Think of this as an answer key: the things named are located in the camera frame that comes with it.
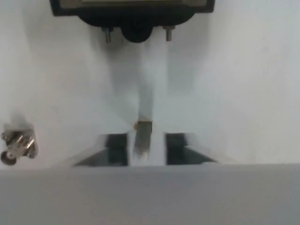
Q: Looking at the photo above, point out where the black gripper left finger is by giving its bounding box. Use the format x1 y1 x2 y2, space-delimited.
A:
71 132 129 167

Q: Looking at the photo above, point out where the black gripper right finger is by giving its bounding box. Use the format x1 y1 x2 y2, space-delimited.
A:
165 132 220 166

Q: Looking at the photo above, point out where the white task board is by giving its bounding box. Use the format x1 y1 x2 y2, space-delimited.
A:
0 0 300 171

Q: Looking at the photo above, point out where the small metal square peg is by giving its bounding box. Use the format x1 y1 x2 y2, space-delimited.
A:
131 120 155 165

